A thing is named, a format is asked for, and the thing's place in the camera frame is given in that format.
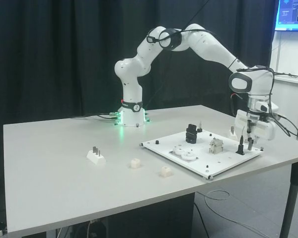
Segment blue screen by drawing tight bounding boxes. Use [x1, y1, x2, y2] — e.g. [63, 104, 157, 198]
[275, 0, 298, 32]

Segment white round peg holder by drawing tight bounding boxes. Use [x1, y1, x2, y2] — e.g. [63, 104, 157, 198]
[86, 146, 107, 166]

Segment black plug with thin wire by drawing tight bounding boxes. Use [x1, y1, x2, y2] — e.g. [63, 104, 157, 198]
[235, 126, 247, 156]

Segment metal connector block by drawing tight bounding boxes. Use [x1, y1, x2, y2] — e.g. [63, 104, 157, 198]
[208, 137, 225, 154]

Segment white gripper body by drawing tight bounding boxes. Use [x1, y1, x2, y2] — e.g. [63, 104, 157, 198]
[234, 109, 276, 142]

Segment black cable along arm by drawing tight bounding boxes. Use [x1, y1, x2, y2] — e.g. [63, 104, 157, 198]
[158, 28, 298, 137]

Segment white task board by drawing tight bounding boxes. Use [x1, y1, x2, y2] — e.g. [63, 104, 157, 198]
[139, 128, 265, 181]

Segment dark grey table leg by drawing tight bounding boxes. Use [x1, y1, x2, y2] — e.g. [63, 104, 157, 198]
[282, 162, 298, 238]

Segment grey floor cable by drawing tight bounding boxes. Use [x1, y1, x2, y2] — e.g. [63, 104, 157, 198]
[205, 190, 289, 238]

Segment black base cables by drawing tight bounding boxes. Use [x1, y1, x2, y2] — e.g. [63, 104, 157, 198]
[72, 113, 120, 121]

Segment black curtain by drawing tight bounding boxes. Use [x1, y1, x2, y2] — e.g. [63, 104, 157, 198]
[0, 0, 280, 224]

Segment white medium gear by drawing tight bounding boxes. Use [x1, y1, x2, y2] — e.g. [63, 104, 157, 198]
[181, 152, 197, 162]

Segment white cabinet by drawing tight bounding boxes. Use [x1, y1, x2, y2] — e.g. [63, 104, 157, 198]
[273, 74, 298, 143]

